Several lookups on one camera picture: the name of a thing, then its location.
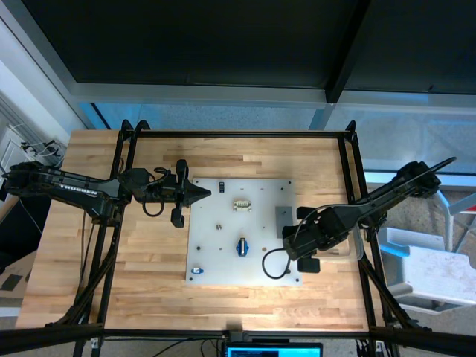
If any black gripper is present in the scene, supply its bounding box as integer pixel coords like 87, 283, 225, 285
296, 207, 324, 274
161, 159, 212, 228

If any grey metal socket block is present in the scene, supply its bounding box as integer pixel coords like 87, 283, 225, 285
274, 205, 298, 239

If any clear plastic tub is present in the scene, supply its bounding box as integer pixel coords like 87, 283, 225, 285
318, 222, 364, 262

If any white task board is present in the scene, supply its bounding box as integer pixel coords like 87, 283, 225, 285
184, 177, 304, 287

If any laptop screen with blue edge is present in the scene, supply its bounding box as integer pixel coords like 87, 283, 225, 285
222, 341, 324, 357

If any white step stool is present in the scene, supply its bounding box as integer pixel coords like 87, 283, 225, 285
379, 181, 476, 317

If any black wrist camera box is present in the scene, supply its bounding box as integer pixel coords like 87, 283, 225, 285
282, 224, 304, 261

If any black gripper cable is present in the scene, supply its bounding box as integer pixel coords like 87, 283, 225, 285
296, 202, 354, 230
142, 199, 166, 218

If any blue mount with black clamp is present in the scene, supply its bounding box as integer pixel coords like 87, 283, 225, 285
234, 237, 251, 258

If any black aluminium table frame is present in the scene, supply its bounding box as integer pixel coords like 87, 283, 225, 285
0, 118, 476, 357

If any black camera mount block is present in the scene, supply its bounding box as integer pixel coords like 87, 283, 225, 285
222, 329, 251, 342

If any black right elbow cable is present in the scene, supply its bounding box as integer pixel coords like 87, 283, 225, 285
427, 156, 457, 174

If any white cable bundle with plugs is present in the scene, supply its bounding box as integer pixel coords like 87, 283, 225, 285
14, 124, 68, 159

